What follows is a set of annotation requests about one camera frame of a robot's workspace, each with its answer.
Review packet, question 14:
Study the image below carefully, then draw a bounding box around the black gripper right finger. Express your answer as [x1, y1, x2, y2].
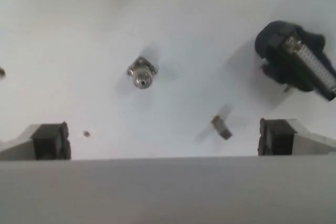
[258, 118, 336, 157]

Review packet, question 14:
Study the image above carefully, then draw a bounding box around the white task board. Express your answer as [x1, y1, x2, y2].
[0, 0, 336, 162]

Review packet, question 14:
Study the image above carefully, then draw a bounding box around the metal BNC plug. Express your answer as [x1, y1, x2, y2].
[131, 70, 154, 90]

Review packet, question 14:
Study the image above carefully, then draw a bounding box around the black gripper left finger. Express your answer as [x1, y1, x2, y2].
[0, 121, 72, 161]

